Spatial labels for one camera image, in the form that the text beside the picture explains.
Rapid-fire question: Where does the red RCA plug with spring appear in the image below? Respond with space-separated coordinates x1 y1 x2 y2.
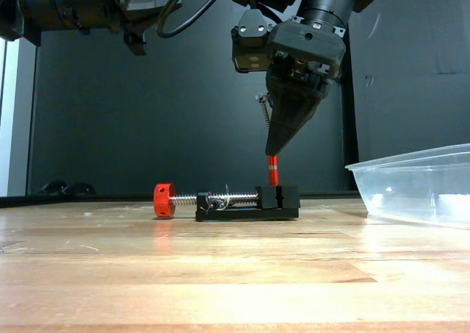
254 93 280 171

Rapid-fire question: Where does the black vise with red knob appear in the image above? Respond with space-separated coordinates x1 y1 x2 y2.
152 182 301 223

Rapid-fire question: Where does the clear plastic tub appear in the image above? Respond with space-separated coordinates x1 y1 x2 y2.
344 143 470 232

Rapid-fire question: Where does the white foam pad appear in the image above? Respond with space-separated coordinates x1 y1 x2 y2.
436 192 470 222

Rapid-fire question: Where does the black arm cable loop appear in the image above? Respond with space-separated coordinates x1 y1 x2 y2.
156 0 236 39

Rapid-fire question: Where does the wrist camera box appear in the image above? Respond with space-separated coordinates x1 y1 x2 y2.
230 8 275 74

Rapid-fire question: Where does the black wall pillar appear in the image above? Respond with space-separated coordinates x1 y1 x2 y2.
339 12 360 194

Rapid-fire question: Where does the tangled thin silver wire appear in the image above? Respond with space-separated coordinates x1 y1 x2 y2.
203 182 236 214

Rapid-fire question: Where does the black curved frame bracket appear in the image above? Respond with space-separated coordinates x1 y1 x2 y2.
40 180 68 196
65 182 97 196

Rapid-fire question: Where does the black aluminium frame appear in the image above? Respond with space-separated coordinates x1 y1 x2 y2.
0 192 368 208

